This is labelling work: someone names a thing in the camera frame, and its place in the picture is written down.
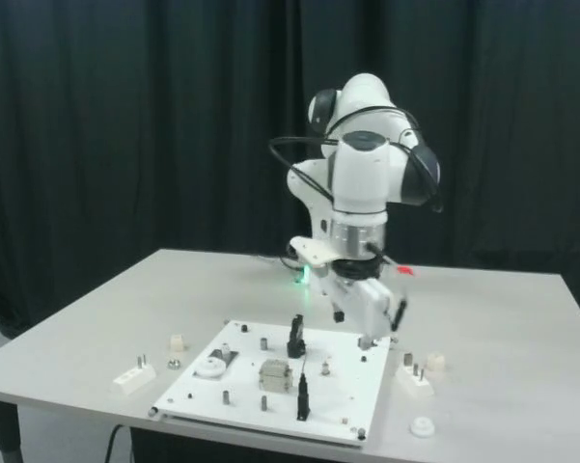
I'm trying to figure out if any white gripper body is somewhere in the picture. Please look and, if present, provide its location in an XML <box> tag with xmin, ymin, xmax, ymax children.
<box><xmin>318</xmin><ymin>275</ymin><xmax>393</xmax><ymax>338</ymax></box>

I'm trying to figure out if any white peg holder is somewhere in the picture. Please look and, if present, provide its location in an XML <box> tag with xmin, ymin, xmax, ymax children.
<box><xmin>396</xmin><ymin>365</ymin><xmax>436</xmax><ymax>399</ymax></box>
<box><xmin>112</xmin><ymin>365</ymin><xmax>158</xmax><ymax>397</ymax></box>

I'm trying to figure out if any black rod with red tag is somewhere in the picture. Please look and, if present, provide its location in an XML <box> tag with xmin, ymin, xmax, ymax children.
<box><xmin>389</xmin><ymin>263</ymin><xmax>418</xmax><ymax>334</ymax></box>

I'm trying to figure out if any black D-SUB plug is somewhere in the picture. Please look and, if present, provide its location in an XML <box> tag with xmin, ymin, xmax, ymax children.
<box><xmin>287</xmin><ymin>313</ymin><xmax>307</xmax><ymax>359</ymax></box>

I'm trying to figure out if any beige metal connector block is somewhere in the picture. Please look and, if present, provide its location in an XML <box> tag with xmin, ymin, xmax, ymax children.
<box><xmin>258</xmin><ymin>359</ymin><xmax>290</xmax><ymax>393</ymax></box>

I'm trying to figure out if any white task board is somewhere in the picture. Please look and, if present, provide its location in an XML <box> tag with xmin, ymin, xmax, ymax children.
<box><xmin>148</xmin><ymin>319</ymin><xmax>393</xmax><ymax>443</ymax></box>

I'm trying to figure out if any white medium gear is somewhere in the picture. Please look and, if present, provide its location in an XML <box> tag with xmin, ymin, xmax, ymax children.
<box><xmin>409</xmin><ymin>416</ymin><xmax>437</xmax><ymax>438</ymax></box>

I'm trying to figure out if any white large gear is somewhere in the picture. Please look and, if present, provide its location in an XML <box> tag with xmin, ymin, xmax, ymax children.
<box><xmin>197</xmin><ymin>359</ymin><xmax>225</xmax><ymax>380</ymax></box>

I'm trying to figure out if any black curtain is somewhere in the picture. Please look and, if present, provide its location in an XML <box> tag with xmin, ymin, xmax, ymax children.
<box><xmin>0</xmin><ymin>0</ymin><xmax>580</xmax><ymax>339</ymax></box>

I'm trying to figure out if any black table leg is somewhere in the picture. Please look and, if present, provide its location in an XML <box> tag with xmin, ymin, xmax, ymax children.
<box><xmin>0</xmin><ymin>396</ymin><xmax>21</xmax><ymax>463</ymax></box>

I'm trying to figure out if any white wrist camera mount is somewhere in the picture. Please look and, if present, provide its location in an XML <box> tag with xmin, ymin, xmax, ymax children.
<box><xmin>289</xmin><ymin>234</ymin><xmax>343</xmax><ymax>268</ymax></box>

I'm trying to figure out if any black plug with short cable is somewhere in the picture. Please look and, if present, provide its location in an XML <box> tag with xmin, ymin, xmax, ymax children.
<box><xmin>294</xmin><ymin>357</ymin><xmax>314</xmax><ymax>422</ymax></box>

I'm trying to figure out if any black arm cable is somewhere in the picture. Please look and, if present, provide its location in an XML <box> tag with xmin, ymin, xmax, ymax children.
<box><xmin>268</xmin><ymin>106</ymin><xmax>444</xmax><ymax>214</ymax></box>

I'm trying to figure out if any black floor cable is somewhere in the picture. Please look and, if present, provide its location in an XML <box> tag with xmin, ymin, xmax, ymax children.
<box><xmin>106</xmin><ymin>422</ymin><xmax>132</xmax><ymax>463</ymax></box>

